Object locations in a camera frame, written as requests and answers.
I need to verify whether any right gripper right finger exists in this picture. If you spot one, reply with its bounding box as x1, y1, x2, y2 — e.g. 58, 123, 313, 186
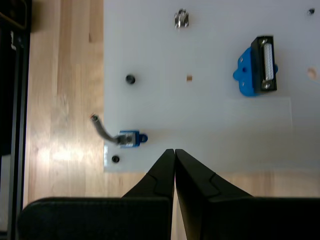
174, 148, 320, 240

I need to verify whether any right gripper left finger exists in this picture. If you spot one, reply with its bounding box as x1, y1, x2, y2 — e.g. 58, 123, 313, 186
16, 148, 175, 240

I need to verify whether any small blue socket block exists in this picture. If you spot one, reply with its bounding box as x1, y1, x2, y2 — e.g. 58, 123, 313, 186
116, 129, 149, 149

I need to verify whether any white task board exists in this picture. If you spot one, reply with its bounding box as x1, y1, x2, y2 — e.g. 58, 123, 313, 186
103, 0, 320, 174

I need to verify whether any large blue socket block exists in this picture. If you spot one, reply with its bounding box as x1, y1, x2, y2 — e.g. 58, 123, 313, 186
232, 35, 280, 98

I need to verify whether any steel stud fitting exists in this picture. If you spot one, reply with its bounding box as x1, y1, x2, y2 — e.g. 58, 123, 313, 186
174, 8, 190, 29

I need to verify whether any grey cable with clear plug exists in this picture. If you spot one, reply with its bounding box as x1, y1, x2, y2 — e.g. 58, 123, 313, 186
89, 113, 134, 147

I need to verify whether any black frame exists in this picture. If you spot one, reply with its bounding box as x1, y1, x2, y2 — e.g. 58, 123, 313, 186
0, 0, 33, 237

